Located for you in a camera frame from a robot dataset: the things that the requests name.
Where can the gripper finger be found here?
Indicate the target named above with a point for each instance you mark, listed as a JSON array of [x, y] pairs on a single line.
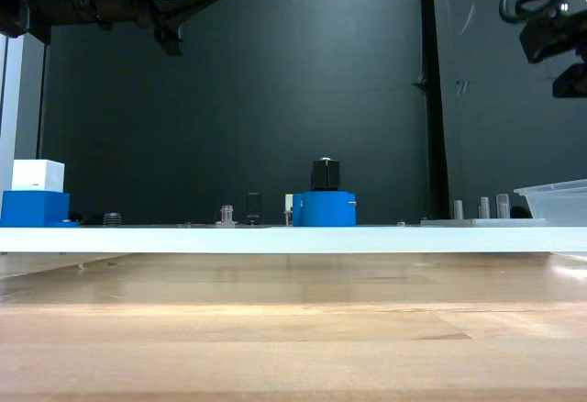
[[188, 7]]

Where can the white taskboard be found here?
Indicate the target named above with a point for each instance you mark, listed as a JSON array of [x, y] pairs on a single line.
[[293, 239]]

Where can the clear plastic tub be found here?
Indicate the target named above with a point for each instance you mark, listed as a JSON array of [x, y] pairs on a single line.
[[559, 204]]

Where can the thick grey metal peg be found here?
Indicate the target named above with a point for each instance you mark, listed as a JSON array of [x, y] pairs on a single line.
[[502, 205]]

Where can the medium grey metal peg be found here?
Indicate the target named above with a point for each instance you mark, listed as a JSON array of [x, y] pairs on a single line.
[[484, 207]]

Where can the grey metal peg block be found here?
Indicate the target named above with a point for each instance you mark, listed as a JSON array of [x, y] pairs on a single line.
[[486, 222]]

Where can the thin grey metal peg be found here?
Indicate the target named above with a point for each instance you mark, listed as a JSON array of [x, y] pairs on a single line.
[[457, 210]]

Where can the small black socket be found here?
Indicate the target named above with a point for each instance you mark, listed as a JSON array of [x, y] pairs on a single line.
[[253, 204]]

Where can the small clear metal connector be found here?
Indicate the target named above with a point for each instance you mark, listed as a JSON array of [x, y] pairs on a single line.
[[225, 218]]

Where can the beige connector housing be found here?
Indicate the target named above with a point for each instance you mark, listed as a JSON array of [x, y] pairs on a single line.
[[289, 202]]

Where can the small black threaded knob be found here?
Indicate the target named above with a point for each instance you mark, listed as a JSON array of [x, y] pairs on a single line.
[[113, 219]]

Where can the blue white connector block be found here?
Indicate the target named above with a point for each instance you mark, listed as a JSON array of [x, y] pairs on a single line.
[[34, 209]]

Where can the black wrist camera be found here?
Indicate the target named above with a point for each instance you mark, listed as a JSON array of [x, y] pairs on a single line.
[[550, 39]]

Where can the black metal frame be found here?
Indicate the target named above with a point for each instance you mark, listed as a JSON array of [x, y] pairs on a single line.
[[431, 99]]

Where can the blue clamp mount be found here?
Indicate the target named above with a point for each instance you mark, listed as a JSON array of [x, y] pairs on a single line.
[[325, 209]]

